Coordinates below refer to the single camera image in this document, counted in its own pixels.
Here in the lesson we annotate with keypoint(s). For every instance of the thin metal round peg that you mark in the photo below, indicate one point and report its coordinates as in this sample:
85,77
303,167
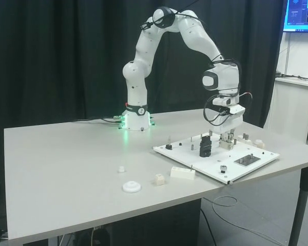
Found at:
191,167

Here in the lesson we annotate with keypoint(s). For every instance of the small white box dark window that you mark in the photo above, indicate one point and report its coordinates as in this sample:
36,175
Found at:
220,101

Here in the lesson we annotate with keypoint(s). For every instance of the small cream cube holder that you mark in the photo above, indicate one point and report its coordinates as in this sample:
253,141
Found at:
158,180

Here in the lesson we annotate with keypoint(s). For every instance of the black D-SUB plug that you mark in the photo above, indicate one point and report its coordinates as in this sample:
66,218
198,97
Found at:
205,147

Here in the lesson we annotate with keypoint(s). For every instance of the white task board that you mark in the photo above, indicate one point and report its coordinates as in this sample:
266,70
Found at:
213,161

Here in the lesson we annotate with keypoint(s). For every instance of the long white peg holder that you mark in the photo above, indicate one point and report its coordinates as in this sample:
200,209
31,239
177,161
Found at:
182,173

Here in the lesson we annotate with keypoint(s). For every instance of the white large gear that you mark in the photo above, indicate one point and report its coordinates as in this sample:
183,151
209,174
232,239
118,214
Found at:
131,186

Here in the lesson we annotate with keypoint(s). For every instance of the white small gear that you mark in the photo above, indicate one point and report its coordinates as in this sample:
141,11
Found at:
121,169

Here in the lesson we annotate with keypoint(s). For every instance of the cream waterproof plug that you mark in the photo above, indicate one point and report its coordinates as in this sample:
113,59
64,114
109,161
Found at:
227,139

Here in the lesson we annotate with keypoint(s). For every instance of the black curtains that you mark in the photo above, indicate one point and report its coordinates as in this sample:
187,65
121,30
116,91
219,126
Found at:
54,64

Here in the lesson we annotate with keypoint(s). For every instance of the metal BNC plug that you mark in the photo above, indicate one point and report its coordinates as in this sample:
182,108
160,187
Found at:
223,169

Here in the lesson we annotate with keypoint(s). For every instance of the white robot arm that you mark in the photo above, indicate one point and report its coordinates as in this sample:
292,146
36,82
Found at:
190,33

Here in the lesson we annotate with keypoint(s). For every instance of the black table leg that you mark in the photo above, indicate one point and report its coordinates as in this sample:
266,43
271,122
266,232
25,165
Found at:
304,184

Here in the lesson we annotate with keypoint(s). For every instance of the white medium gear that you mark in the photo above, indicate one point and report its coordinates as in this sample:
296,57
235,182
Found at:
258,143

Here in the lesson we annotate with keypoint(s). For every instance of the white peg holder block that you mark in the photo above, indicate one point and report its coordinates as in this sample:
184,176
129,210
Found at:
245,141

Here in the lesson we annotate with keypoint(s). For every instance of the metal bolt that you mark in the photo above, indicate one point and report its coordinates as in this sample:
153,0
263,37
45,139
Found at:
192,147

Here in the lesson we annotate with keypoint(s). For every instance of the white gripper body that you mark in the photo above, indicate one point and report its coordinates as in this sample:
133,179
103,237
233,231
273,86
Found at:
228,123

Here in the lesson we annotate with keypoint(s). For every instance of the blue screen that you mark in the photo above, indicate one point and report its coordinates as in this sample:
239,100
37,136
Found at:
301,15

